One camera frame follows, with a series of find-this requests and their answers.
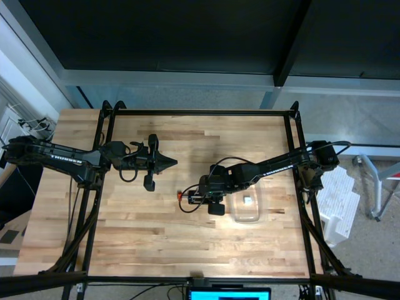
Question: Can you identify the black metal table frame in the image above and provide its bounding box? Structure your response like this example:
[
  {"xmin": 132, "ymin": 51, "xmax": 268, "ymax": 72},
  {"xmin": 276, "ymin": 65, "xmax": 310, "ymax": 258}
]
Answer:
[{"xmin": 0, "ymin": 99, "xmax": 400, "ymax": 300}]

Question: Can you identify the flat cardboard box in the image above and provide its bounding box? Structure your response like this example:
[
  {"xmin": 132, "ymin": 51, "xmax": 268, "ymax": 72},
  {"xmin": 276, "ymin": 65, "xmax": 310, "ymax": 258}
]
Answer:
[{"xmin": 0, "ymin": 208, "xmax": 32, "ymax": 267}]

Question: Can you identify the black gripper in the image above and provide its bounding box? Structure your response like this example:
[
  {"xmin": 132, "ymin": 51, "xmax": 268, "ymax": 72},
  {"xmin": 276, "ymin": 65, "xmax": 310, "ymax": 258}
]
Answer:
[
  {"xmin": 199, "ymin": 174, "xmax": 226, "ymax": 216},
  {"xmin": 134, "ymin": 133, "xmax": 178, "ymax": 192}
]

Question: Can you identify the clear plastic tub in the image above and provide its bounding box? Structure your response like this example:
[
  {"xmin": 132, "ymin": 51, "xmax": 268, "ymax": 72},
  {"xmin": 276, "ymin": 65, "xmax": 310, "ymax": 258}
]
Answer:
[{"xmin": 226, "ymin": 179, "xmax": 267, "ymax": 224}]

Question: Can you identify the black clamp with red knob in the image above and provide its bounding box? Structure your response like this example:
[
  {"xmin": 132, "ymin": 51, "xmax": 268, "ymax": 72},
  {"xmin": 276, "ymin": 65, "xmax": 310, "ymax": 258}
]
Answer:
[{"xmin": 176, "ymin": 189, "xmax": 211, "ymax": 206}]

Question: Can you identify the white foam packing block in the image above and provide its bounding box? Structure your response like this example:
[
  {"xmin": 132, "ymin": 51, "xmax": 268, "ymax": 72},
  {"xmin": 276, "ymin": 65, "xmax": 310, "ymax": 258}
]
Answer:
[{"xmin": 316, "ymin": 167, "xmax": 361, "ymax": 249}]

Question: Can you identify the white power strip with cables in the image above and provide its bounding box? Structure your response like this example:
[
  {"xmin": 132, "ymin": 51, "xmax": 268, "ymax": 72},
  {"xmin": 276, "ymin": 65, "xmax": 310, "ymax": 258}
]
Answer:
[{"xmin": 16, "ymin": 117, "xmax": 53, "ymax": 134}]

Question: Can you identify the black vertical post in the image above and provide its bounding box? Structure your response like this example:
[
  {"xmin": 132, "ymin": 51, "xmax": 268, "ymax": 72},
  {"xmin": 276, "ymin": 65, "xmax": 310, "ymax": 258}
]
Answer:
[{"xmin": 273, "ymin": 0, "xmax": 313, "ymax": 88}]

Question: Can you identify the screen with blue edge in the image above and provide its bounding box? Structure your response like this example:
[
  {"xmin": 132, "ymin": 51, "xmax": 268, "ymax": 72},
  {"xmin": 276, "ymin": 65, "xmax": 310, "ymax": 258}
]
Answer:
[{"xmin": 186, "ymin": 286, "xmax": 272, "ymax": 300}]

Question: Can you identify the grey metal stand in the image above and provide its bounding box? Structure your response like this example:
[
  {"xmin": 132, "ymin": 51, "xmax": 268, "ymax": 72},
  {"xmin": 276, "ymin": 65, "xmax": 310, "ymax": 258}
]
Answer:
[{"xmin": 352, "ymin": 152, "xmax": 400, "ymax": 223}]

